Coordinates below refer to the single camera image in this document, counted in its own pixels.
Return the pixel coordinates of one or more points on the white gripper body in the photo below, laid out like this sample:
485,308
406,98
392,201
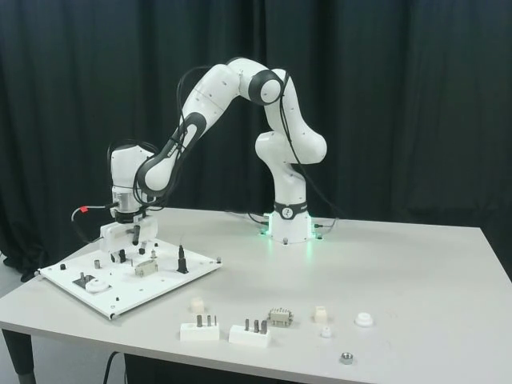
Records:
120,236

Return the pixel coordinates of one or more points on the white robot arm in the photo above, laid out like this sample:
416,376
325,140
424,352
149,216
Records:
280,176

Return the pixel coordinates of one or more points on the thick metal round peg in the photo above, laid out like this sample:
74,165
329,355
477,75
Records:
198,321

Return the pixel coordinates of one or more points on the white round peg holder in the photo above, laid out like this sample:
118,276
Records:
200,334

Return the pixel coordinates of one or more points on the medium metal square peg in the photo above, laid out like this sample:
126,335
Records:
254,325

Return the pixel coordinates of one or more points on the white square peg holder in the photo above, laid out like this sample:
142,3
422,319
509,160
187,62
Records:
250,337

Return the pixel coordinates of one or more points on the thick metal square peg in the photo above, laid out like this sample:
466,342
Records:
263,326

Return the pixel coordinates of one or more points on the short black hanging rod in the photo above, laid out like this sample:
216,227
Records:
137,236

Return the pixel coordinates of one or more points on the black D-SUB plug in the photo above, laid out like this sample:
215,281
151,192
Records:
120,257

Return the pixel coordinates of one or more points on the white task board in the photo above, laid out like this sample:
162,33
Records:
160,288

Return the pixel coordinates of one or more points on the tall black Ethernet plug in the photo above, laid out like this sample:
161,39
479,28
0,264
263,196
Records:
182,262

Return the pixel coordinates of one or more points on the white large gear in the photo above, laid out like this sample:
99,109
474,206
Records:
97,285

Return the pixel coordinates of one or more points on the black curtain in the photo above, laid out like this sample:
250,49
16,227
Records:
60,100

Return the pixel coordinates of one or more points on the grey metal connector plug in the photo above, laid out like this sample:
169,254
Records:
281,315

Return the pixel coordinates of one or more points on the black table leg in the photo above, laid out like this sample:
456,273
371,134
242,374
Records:
16,356

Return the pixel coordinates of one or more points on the small white holder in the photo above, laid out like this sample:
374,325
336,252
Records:
320,314

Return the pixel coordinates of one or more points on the white small gear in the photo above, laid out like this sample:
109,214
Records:
326,331

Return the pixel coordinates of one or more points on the metal hex nut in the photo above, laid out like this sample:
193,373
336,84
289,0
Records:
345,357

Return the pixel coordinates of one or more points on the white medium gear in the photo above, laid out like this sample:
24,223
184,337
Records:
364,319

